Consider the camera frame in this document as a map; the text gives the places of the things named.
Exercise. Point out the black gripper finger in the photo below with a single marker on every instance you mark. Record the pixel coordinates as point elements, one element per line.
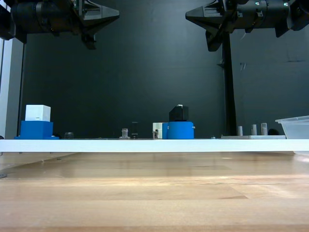
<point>200,13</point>
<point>96,25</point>
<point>108,13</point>
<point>210,26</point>

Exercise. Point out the white taskboard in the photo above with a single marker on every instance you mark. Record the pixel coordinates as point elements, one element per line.
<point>144,146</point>

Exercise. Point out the black block with silver top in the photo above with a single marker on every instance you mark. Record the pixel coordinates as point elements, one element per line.
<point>178,113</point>

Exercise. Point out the white cube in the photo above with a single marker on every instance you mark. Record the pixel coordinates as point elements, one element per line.
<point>37,113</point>

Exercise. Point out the thin steel peg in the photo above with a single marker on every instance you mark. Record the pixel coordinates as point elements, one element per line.
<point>240,131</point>

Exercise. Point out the blue round holder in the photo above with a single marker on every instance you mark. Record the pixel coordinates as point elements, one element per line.
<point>179,131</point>

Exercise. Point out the black socket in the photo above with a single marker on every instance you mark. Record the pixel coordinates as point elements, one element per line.
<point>135,129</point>

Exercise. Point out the medium steel peg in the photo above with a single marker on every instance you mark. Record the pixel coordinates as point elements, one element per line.
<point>254,130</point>

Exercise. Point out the black knurled nut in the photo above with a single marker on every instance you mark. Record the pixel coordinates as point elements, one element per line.
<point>68,135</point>

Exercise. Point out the blue square base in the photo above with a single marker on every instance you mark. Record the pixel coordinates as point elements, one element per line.
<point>33,130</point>

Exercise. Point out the white connector housing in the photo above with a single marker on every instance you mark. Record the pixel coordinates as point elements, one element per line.
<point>159,129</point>

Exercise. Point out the thick steel peg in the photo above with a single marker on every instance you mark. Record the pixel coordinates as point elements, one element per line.
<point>263,129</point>

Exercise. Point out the clear plastic tub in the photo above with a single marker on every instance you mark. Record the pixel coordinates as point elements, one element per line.
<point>297,128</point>

